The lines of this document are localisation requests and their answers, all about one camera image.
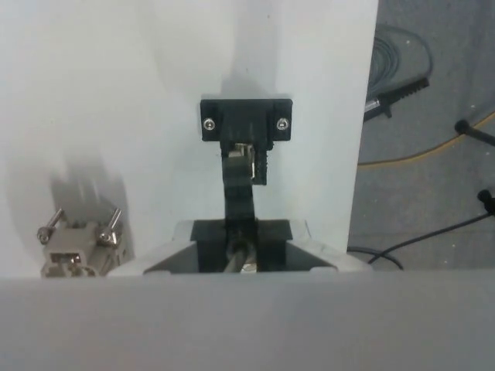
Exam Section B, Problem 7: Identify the yellow cable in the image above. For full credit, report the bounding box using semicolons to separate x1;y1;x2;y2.
357;111;495;167

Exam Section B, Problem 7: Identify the thin grey cable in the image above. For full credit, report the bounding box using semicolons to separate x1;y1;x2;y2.
370;23;432;97

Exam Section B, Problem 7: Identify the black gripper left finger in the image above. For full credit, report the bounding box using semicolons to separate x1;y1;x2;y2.
142;219;229;275

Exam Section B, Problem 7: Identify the white task board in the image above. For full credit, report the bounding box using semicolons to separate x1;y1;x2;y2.
0;0;379;279

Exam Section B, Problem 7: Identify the black floor cable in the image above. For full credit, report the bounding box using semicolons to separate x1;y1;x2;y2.
347;214;495;268

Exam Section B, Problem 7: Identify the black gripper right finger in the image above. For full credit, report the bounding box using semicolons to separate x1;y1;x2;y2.
254;219;340;274

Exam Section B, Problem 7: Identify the black ribbed cable connector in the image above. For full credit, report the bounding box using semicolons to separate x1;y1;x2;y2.
365;77;431;119

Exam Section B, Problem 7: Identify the black USB plug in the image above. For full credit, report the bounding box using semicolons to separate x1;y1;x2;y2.
220;142;258;274

